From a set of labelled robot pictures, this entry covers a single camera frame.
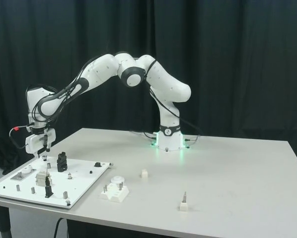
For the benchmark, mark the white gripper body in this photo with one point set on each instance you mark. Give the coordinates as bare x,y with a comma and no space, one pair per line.
40,141

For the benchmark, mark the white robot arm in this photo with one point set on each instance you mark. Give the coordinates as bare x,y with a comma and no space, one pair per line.
101,69

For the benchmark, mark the thick metal square peg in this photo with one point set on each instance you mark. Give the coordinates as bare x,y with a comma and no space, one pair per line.
118,187

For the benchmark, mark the white holder with square holes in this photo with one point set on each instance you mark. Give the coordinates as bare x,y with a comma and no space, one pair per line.
121,194

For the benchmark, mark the thin black rod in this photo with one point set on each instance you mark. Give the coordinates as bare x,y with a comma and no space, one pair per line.
47,143

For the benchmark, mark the white small gear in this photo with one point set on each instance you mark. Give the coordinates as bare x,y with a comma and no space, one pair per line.
27,170

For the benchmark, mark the black D-SUB plug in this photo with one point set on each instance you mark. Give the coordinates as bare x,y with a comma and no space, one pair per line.
61,162

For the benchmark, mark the metal BNC plug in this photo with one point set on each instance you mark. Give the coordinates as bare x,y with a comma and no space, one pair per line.
69,176

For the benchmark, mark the white task board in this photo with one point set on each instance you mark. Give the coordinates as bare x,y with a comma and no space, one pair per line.
84,178

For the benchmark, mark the small black plug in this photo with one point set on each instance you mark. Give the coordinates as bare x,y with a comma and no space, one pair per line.
97,164

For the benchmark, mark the black table leg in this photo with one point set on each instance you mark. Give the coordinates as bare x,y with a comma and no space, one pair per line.
0,223

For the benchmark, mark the white holder with round holes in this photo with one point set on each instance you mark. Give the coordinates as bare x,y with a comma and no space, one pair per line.
107,196

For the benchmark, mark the white large gear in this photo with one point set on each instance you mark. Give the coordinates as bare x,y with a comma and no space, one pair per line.
117,179

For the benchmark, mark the small white holder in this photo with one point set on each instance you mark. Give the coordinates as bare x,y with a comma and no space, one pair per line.
144,174
183,207

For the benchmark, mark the small grey metal plug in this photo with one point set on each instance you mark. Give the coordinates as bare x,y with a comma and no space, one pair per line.
184,197

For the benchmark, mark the black curtain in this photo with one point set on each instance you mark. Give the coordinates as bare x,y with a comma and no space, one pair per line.
213,37

